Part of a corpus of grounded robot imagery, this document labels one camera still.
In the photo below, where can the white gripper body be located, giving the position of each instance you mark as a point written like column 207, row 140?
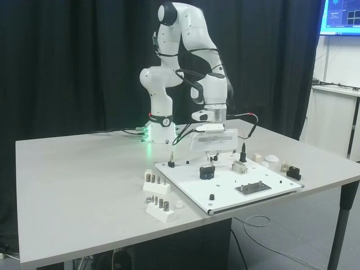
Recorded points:
column 213, row 143

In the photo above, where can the metal BNC plug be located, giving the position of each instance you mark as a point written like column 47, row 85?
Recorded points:
column 212, row 161

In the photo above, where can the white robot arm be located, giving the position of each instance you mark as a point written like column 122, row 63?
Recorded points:
column 216, row 90

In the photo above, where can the white task board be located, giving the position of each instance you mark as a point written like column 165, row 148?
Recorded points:
column 225, row 180

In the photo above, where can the small white holder cube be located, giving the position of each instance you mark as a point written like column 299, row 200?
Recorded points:
column 258, row 157

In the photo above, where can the white medium gear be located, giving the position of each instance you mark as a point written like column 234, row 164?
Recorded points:
column 265, row 164

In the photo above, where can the white large gear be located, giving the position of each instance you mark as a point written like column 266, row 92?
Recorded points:
column 272, row 159

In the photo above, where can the white small gear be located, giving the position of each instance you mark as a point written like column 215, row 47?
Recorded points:
column 178, row 204

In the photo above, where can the white square peg holder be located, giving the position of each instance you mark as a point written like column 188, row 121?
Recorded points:
column 156, row 188

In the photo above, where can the large metal square peg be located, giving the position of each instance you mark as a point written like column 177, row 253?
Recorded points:
column 147, row 177

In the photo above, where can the large metal round peg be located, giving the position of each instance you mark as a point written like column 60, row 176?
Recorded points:
column 166, row 206

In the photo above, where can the medium metal round peg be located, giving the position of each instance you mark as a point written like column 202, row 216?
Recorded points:
column 161, row 203

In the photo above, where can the grey metal connector block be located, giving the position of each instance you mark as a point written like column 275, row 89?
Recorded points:
column 284, row 166

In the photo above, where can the metal hex nut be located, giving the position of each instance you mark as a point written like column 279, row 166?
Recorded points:
column 148, row 200

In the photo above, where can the white round peg holder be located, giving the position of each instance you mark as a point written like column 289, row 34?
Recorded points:
column 160, row 215

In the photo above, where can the black D-SUB plug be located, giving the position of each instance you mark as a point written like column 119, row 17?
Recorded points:
column 294, row 173

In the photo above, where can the black under-table cabinet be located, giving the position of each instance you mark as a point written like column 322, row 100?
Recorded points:
column 140, row 244

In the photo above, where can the black table leg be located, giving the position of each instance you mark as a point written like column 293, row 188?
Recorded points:
column 341, row 225

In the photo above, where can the black curtain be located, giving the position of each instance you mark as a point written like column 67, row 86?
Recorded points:
column 70, row 70

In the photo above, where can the blue screen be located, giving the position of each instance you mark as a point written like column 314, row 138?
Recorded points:
column 341, row 17

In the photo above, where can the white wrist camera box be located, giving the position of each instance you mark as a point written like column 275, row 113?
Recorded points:
column 201, row 116

